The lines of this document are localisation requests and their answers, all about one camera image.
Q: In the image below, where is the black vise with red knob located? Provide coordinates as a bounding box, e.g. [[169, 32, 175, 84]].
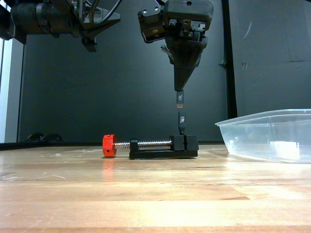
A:
[[102, 133, 199, 160]]

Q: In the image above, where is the clear plastic tub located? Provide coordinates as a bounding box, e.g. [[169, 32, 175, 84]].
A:
[[215, 108, 311, 165]]

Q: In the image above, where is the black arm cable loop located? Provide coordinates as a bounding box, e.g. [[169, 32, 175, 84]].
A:
[[88, 0, 122, 25]]

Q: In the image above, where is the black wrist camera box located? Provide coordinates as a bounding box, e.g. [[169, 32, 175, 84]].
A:
[[137, 0, 168, 45]]

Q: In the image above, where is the black arched frame bracket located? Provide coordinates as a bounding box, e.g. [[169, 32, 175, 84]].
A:
[[41, 133, 63, 143], [26, 132, 45, 142]]

